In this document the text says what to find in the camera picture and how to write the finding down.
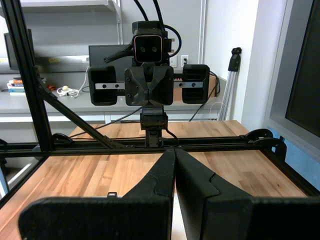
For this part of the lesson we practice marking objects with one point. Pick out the small red item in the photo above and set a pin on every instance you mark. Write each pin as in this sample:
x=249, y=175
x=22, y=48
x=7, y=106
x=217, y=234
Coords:
x=51, y=87

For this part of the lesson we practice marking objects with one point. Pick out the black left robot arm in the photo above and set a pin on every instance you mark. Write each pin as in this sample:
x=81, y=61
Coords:
x=153, y=120

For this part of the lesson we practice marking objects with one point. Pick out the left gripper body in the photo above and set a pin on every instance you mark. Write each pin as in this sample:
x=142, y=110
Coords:
x=102, y=75

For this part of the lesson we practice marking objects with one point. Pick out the black aluminium frame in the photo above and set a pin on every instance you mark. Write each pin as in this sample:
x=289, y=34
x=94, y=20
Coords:
x=30, y=75

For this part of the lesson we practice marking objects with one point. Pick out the gray desk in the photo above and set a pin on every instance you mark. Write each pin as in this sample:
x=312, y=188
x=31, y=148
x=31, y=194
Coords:
x=75, y=103

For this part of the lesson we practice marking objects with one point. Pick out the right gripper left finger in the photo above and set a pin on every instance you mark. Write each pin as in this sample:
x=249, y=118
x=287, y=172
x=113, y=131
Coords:
x=100, y=220

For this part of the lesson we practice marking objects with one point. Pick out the stack of books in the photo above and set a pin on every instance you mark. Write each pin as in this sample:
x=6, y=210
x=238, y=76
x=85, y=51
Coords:
x=16, y=88

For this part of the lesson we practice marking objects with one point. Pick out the white board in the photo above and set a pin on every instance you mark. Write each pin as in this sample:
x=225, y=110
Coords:
x=178, y=225

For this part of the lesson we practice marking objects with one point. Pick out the black computer monitor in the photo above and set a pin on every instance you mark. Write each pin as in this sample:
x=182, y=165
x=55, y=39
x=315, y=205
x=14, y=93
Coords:
x=10, y=50
x=110, y=56

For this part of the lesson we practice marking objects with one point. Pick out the dark window with gray frame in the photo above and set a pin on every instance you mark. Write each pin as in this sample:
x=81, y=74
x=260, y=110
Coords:
x=307, y=75

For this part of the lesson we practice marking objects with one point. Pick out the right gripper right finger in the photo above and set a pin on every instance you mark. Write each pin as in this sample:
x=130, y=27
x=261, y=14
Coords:
x=250, y=220

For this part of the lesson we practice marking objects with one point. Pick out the brown cardboard box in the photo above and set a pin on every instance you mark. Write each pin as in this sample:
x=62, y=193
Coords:
x=215, y=86

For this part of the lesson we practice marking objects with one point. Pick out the white shelf unit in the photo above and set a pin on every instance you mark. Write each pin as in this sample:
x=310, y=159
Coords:
x=75, y=7

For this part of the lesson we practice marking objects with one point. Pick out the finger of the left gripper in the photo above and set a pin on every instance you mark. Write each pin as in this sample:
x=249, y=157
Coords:
x=162, y=87
x=136, y=87

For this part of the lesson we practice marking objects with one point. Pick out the white wall outlet plate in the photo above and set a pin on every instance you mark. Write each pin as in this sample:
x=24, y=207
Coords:
x=173, y=61
x=184, y=61

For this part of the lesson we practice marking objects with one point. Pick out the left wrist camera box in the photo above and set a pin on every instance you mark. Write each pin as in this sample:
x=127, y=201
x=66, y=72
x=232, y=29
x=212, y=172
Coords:
x=148, y=48

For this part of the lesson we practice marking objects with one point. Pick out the aluminium tripod stand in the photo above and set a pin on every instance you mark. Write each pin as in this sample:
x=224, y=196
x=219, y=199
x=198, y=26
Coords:
x=231, y=82

